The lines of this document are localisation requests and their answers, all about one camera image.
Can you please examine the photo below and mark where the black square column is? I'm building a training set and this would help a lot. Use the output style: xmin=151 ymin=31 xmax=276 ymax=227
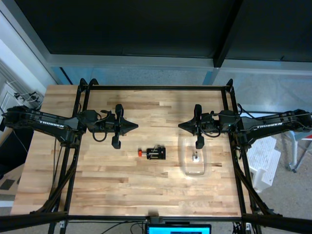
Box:
xmin=213 ymin=0 xmax=244 ymax=68

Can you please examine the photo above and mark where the small black camera mount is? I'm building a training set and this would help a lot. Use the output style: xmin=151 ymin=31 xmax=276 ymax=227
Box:
xmin=145 ymin=212 xmax=163 ymax=224

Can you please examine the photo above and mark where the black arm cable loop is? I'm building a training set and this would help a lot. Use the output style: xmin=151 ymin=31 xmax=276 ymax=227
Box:
xmin=92 ymin=130 xmax=109 ymax=143
xmin=197 ymin=125 xmax=222 ymax=138

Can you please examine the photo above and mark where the white power strip with cables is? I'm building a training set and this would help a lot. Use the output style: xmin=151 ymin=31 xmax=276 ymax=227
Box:
xmin=13 ymin=91 xmax=43 ymax=104

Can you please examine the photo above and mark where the black metal frame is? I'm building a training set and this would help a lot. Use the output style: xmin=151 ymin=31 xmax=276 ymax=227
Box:
xmin=0 ymin=78 xmax=312 ymax=234

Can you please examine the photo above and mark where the screen with blue edge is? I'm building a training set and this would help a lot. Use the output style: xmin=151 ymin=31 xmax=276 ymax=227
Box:
xmin=145 ymin=224 xmax=212 ymax=234

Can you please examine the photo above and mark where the cardboard box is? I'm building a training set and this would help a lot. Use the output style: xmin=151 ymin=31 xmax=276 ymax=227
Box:
xmin=0 ymin=163 xmax=26 ymax=208

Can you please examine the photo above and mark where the clear plastic tub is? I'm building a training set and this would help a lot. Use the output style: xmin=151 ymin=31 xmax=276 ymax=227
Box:
xmin=178 ymin=137 xmax=212 ymax=180

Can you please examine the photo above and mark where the black case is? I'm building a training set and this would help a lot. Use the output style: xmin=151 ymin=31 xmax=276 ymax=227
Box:
xmin=0 ymin=126 xmax=34 ymax=180

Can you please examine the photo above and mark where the black clamp with red knob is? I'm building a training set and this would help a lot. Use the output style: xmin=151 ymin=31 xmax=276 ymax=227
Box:
xmin=137 ymin=145 xmax=167 ymax=161

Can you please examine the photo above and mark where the grey metal chair frame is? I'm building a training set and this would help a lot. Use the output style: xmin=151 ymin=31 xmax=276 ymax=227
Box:
xmin=280 ymin=130 xmax=312 ymax=174

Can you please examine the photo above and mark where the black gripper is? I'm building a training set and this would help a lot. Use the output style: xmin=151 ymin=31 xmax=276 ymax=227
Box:
xmin=178 ymin=103 xmax=216 ymax=150
xmin=104 ymin=104 xmax=139 ymax=150

